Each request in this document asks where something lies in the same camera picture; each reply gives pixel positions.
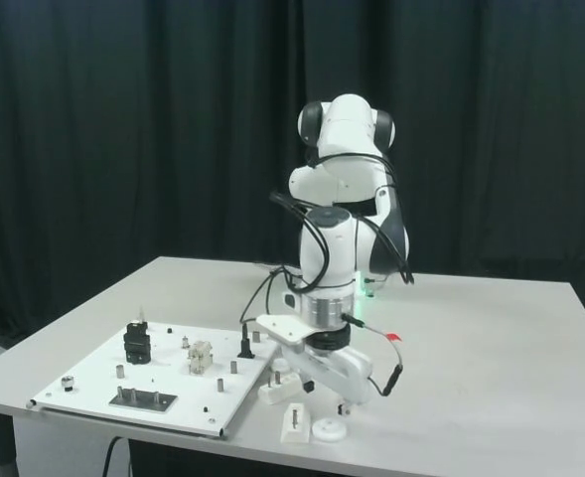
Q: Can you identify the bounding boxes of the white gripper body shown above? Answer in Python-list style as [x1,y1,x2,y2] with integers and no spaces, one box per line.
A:
[280,342,376,406]

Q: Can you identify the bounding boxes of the white large gear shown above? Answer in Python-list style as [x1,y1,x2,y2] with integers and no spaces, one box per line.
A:
[311,419,346,442]

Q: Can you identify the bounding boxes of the white peg holder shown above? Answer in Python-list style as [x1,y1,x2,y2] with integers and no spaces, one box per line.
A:
[257,373,301,404]
[280,401,314,442]

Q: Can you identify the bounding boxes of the beige metal connector block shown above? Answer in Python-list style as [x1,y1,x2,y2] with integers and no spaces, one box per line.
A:
[187,340,214,374]

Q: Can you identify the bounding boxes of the black D-SUB plug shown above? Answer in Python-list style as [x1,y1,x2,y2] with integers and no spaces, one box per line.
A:
[122,320,152,367]

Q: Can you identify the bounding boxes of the white task board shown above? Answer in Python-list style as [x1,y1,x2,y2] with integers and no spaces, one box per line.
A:
[27,320,281,441]

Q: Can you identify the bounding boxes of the black curtain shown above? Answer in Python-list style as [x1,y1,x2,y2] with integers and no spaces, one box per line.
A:
[0,0,585,349]

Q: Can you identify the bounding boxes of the black plug with short cable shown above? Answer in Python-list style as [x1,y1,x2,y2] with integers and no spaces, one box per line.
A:
[239,325,256,360]

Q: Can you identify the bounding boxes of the looped black arm cable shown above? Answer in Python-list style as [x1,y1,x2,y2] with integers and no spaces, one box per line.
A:
[240,191,331,324]

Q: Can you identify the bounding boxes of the thick black cable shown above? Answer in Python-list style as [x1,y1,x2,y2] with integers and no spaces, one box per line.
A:
[102,435,130,477]

